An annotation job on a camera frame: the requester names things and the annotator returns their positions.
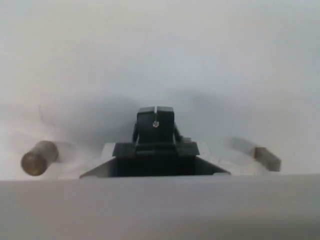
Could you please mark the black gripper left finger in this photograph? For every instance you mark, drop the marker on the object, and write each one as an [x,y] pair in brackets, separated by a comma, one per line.
[125,162]

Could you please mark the white task board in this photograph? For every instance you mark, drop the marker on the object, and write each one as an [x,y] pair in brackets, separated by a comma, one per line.
[160,62]

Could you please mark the black D-SUB plug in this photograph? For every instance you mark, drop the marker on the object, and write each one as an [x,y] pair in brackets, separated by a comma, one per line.
[155,135]

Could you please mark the metal square peg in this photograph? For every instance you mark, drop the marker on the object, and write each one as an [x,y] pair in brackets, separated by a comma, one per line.
[267,158]

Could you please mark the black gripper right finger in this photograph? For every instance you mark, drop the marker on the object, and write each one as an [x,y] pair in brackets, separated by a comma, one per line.
[187,162]

